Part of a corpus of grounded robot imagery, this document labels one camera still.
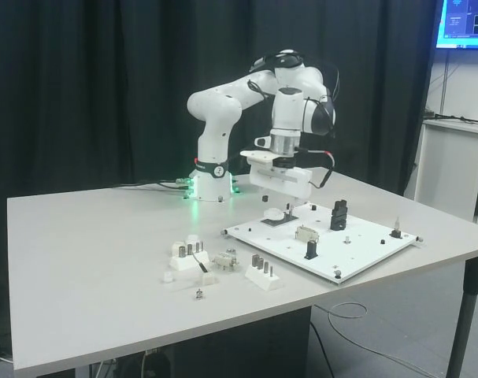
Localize white cabinet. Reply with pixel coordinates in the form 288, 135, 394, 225
413, 117, 478, 228

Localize white peg holder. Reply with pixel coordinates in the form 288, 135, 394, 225
244, 264, 283, 291
170, 240, 207, 272

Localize black USB plug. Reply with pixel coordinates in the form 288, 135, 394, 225
187, 251, 210, 273

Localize dark grey table leg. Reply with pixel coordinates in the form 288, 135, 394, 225
447, 258, 478, 378

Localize black D-SUB plug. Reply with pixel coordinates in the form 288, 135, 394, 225
330, 199, 349, 232

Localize white task board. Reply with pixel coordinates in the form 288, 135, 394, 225
221, 201, 424, 285

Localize blue screen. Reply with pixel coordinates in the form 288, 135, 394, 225
436, 0, 478, 50

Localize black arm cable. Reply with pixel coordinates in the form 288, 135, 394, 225
246, 50, 340, 141

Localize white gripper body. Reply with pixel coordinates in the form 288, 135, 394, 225
249, 164, 313, 200

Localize beige waterproof plug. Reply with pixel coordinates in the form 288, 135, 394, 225
210, 249, 239, 272

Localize thin black rod on wire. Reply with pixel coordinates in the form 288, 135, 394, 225
297, 146, 336, 189

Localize black box under table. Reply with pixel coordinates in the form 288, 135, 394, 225
91, 306, 313, 378

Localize grey floor cable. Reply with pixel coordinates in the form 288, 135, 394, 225
327, 302, 452, 378

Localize black curtains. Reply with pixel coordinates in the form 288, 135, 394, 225
0, 0, 439, 276

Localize black base cables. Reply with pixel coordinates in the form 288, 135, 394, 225
118, 179, 195, 194

